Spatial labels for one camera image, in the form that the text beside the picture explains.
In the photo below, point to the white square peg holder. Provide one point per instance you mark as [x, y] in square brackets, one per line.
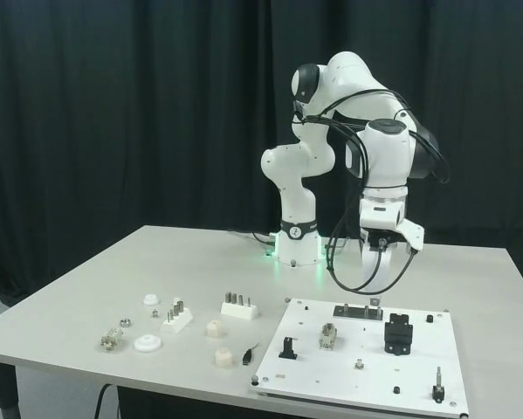
[240, 311]

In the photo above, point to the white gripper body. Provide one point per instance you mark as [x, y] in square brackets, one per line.
[385, 270]

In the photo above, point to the black curtain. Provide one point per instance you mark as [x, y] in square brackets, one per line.
[112, 87]

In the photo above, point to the metal round nut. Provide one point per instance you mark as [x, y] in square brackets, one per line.
[125, 322]

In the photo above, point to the medium metal square peg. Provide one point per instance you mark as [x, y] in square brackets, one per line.
[235, 299]

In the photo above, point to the white medium gear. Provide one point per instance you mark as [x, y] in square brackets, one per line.
[152, 300]

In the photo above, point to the large metal round peg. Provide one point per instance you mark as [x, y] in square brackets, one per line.
[178, 303]

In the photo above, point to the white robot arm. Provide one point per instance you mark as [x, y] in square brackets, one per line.
[296, 209]

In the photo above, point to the white task board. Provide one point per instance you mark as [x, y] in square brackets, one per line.
[353, 384]

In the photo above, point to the white large gear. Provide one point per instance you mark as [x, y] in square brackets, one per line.
[148, 344]

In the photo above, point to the cream plug holder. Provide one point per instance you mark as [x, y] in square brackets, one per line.
[214, 328]
[224, 359]

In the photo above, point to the white round peg holder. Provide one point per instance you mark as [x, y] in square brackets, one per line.
[178, 324]

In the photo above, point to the black D-SUB plug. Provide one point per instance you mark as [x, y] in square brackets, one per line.
[398, 334]

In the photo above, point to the metal waterproof plug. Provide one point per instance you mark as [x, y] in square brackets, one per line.
[110, 339]

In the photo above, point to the dark table leg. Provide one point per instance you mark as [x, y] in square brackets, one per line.
[1, 388]

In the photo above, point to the metal BNC plug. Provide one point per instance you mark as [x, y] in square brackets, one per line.
[155, 312]

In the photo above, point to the black USB plug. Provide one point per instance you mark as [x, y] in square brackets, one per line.
[246, 356]

